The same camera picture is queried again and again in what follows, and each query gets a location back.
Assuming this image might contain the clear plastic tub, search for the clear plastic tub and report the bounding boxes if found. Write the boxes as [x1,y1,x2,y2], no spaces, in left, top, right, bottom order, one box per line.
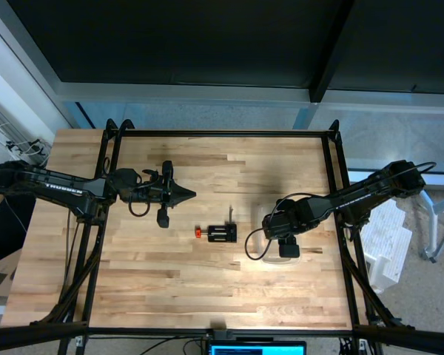
[252,200,303,266]

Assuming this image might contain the brown cardboard box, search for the brown cardboard box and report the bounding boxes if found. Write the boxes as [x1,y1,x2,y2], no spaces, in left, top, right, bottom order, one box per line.
[0,247,23,297]

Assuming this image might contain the black aluminium table frame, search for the black aluminium table frame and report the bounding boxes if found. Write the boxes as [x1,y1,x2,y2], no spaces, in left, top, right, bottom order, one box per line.
[0,118,444,355]

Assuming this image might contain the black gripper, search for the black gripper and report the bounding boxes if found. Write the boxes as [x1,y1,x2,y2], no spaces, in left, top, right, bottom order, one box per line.
[264,211,301,258]
[143,160,198,229]

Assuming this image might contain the white cables with plugs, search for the white cables with plugs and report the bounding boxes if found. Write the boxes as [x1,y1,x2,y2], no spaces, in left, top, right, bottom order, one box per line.
[3,138,50,163]

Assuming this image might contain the black vise with red knob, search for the black vise with red knob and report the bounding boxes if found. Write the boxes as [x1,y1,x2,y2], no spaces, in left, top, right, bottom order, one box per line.
[194,223,239,245]

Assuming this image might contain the laptop screen with blue edge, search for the laptop screen with blue edge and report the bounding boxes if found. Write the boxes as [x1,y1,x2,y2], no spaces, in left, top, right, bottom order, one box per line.
[206,339,307,355]

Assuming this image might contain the small black table camera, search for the small black table camera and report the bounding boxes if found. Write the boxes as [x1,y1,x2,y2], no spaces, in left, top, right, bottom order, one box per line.
[209,320,233,339]

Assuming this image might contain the silver metal stand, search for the silver metal stand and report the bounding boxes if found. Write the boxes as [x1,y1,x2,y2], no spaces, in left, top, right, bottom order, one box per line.
[416,186,444,264]

